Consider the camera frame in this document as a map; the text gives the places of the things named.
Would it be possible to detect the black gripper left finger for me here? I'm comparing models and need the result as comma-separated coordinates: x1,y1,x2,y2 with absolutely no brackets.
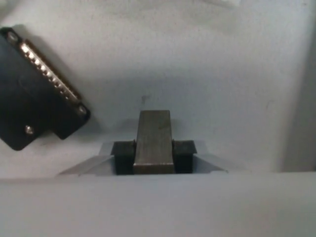
58,140,135,176

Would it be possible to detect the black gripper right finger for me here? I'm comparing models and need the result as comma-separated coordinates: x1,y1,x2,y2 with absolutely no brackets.
172,140,229,175

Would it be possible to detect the metal square peg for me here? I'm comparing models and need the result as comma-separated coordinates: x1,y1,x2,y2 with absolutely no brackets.
133,109,175,175

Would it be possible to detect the white task board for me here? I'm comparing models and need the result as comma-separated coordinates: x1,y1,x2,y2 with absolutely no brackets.
0,0,316,182

